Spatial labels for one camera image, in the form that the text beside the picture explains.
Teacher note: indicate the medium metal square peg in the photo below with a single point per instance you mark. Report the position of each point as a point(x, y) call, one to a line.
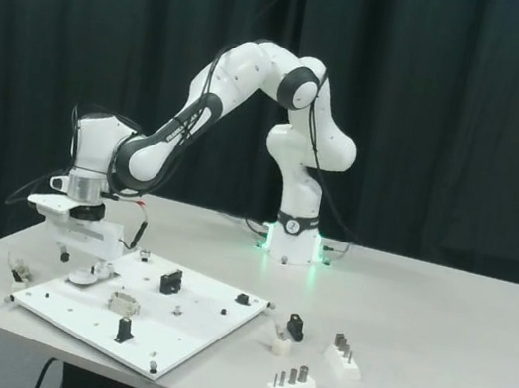
point(346, 351)

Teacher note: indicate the small white plug holder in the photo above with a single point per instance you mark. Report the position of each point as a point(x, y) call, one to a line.
point(281, 348)
point(18, 284)

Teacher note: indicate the thin black rod red tag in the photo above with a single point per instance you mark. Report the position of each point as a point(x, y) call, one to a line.
point(138, 233)

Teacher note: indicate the white medium gear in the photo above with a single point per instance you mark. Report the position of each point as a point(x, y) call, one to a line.
point(108, 273)

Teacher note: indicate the small metal square peg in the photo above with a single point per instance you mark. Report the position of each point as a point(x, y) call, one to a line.
point(349, 358)

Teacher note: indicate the white large gear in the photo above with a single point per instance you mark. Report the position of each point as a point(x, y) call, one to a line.
point(81, 277)

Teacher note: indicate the white task board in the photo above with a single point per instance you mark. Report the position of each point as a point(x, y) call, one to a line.
point(141, 324)

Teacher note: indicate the black Ethernet plug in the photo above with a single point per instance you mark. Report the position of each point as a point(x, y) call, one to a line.
point(16, 275)

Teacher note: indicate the beige waterproof plug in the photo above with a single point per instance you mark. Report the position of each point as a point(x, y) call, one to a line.
point(24, 270)

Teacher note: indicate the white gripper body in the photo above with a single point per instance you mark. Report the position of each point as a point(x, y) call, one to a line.
point(86, 234)

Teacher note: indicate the flat white mounting plate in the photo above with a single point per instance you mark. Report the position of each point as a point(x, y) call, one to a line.
point(52, 202)

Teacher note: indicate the black curtain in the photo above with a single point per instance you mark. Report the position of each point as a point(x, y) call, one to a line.
point(455, 113)

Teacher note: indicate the medium metal round peg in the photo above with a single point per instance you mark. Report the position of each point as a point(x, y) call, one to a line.
point(294, 377)

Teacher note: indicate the large metal square peg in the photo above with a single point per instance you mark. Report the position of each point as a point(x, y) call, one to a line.
point(339, 343)

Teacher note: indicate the white square peg holder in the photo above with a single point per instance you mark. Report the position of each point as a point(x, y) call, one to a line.
point(342, 367)

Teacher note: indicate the metal BNC plug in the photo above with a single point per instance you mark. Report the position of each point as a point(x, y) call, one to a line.
point(177, 310)

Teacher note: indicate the silver USB plug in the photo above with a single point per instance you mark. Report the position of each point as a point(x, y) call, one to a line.
point(280, 332)

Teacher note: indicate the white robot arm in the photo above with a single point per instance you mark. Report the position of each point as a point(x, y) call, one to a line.
point(329, 141)

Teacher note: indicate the large metal round peg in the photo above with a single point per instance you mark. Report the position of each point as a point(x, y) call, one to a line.
point(303, 375)

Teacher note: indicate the black wrist band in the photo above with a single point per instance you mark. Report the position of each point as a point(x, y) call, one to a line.
point(89, 212)

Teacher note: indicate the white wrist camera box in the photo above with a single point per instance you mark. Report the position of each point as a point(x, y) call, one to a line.
point(58, 184)

